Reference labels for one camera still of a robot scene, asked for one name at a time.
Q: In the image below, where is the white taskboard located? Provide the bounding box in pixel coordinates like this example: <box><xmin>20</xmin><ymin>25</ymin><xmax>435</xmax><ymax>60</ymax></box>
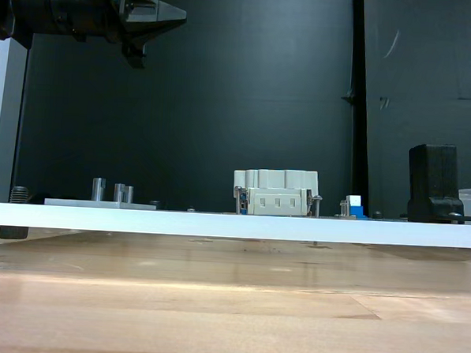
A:
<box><xmin>0</xmin><ymin>201</ymin><xmax>471</xmax><ymax>251</ymax></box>

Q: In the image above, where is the large silver metal peg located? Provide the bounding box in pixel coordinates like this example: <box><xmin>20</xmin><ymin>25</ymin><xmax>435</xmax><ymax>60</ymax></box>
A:
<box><xmin>92</xmin><ymin>177</ymin><xmax>107</xmax><ymax>203</ymax></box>

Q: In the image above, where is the grey metal plate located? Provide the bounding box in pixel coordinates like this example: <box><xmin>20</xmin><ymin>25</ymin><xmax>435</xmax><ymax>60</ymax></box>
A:
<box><xmin>43</xmin><ymin>197</ymin><xmax>158</xmax><ymax>212</ymax></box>

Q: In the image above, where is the grey threaded screw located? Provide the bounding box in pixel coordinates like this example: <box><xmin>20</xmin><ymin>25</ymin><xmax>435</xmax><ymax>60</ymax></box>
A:
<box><xmin>9</xmin><ymin>185</ymin><xmax>30</xmax><ymax>205</ymax></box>

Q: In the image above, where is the beige connector housing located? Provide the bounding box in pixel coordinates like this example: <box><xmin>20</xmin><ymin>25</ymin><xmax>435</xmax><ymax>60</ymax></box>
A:
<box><xmin>231</xmin><ymin>165</ymin><xmax>325</xmax><ymax>220</ymax></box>

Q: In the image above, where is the black rubber board foot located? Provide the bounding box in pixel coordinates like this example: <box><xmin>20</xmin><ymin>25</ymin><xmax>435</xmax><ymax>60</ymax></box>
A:
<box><xmin>0</xmin><ymin>225</ymin><xmax>30</xmax><ymax>242</ymax></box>

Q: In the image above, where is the small blue white socket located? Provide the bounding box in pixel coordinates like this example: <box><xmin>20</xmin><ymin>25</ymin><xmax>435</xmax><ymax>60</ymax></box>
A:
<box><xmin>346</xmin><ymin>193</ymin><xmax>366</xmax><ymax>220</ymax></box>

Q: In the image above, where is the black plastic clamp block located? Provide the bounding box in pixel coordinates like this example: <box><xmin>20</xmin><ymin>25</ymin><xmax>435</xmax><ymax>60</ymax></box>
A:
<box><xmin>398</xmin><ymin>141</ymin><xmax>471</xmax><ymax>227</ymax></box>

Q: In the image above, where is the grey metal enclosure frame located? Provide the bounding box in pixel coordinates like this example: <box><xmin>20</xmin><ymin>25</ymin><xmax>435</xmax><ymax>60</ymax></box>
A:
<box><xmin>0</xmin><ymin>36</ymin><xmax>29</xmax><ymax>205</ymax></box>

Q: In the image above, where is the black aluminium frame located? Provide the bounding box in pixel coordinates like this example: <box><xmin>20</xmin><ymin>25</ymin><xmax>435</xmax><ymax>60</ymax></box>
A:
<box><xmin>335</xmin><ymin>0</ymin><xmax>380</xmax><ymax>216</ymax></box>

